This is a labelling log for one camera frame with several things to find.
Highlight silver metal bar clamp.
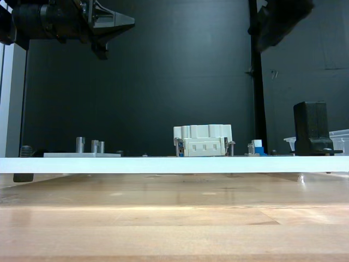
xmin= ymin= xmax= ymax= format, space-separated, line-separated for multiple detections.
xmin=76 ymin=136 xmax=87 ymax=154
xmin=91 ymin=139 xmax=106 ymax=154

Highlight black connector socket housing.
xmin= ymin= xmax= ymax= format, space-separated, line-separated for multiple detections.
xmin=290 ymin=101 xmax=344 ymax=157

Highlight small white terminal connector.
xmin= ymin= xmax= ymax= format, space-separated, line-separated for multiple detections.
xmin=246 ymin=139 xmax=266 ymax=157

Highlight clear plastic tub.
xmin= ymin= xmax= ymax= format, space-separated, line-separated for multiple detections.
xmin=283 ymin=129 xmax=349 ymax=157

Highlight beige multi-pin connector housing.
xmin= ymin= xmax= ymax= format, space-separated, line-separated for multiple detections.
xmin=173 ymin=124 xmax=236 ymax=158

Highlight white task board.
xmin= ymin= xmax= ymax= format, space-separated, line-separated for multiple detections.
xmin=0 ymin=157 xmax=349 ymax=174

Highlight black rubber board foot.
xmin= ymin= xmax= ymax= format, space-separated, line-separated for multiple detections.
xmin=13 ymin=174 xmax=34 ymax=183

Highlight black wall post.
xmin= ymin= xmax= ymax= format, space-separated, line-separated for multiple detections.
xmin=244 ymin=0 xmax=269 ymax=154

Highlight grey metal base plate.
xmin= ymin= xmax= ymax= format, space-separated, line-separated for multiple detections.
xmin=43 ymin=152 xmax=122 ymax=158

